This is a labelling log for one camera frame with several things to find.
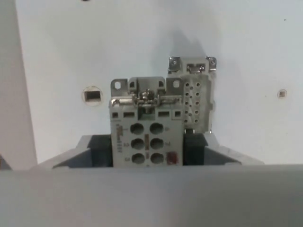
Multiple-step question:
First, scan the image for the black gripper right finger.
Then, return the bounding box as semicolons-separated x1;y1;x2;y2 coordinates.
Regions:
184;133;265;166

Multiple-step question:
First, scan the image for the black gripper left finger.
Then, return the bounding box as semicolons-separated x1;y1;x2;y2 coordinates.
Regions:
37;134;115;169

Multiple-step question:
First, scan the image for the grey waterproof plug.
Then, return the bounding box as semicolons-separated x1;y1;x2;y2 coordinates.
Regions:
110;77;186;168

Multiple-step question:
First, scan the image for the white task board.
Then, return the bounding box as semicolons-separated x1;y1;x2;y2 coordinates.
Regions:
16;0;303;166

